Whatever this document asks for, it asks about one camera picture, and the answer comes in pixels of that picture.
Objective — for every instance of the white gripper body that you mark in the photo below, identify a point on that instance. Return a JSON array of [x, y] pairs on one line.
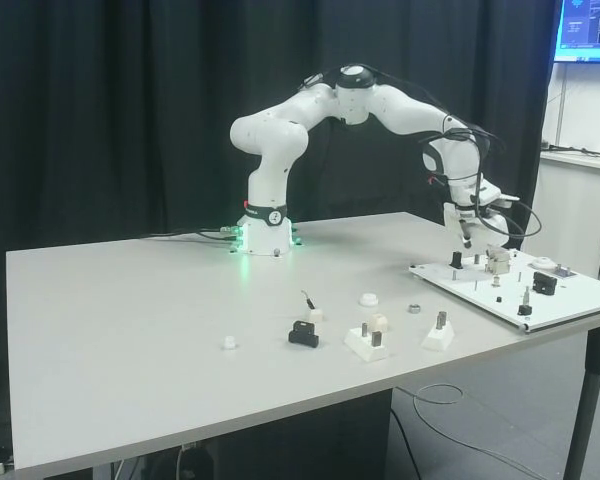
[[460, 216]]

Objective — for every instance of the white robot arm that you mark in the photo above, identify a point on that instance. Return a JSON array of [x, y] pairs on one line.
[[270, 135]]

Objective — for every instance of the large metal square peg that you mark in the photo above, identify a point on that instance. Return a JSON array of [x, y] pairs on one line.
[[441, 319]]

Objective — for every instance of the white single-peg holder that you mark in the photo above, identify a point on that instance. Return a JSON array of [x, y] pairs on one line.
[[437, 340]]

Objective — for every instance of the small metal square peg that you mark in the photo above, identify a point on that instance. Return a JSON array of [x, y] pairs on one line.
[[376, 338]]

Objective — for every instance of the white two-peg holder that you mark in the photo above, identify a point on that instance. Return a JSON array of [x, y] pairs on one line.
[[365, 349]]

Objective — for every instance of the thin black rod red tag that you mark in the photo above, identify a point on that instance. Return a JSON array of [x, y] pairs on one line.
[[433, 179]]

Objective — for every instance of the white task board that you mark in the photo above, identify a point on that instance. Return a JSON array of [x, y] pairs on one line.
[[485, 295]]

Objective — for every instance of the metal bolt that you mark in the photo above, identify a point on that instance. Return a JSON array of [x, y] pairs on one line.
[[526, 296]]

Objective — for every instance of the white large gear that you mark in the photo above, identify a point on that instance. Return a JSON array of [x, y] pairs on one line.
[[545, 261]]

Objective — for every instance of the metal BNC plug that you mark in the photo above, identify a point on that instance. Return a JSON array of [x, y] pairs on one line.
[[414, 308]]

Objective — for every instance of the white medium gear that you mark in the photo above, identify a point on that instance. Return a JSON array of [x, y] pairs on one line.
[[368, 299]]

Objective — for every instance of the white cabinet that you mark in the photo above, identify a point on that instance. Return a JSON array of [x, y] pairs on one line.
[[575, 210]]

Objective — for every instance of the small white plug holder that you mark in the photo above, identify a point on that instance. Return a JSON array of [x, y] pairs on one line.
[[316, 315]]

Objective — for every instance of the dark grey table leg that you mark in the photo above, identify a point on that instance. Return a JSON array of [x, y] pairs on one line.
[[585, 400]]

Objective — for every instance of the blue screen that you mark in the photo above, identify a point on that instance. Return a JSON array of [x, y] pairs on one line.
[[590, 30]]

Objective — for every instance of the white small gear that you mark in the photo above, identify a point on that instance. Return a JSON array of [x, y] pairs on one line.
[[226, 342]]

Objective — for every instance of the black curtain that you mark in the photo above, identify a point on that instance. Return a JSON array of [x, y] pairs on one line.
[[105, 125]]

